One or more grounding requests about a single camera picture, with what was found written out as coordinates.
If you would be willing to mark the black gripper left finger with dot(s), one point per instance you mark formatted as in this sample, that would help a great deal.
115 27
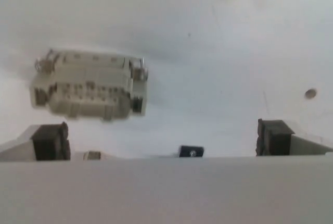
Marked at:
50 143

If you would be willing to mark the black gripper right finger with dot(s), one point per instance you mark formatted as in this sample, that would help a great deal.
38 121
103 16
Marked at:
275 142

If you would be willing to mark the small beige block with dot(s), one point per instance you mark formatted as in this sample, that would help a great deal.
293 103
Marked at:
92 155

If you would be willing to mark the beige waterproof plug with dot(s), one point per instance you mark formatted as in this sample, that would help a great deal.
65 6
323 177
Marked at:
89 86

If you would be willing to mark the small black block with screw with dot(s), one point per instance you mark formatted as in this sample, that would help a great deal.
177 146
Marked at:
191 151

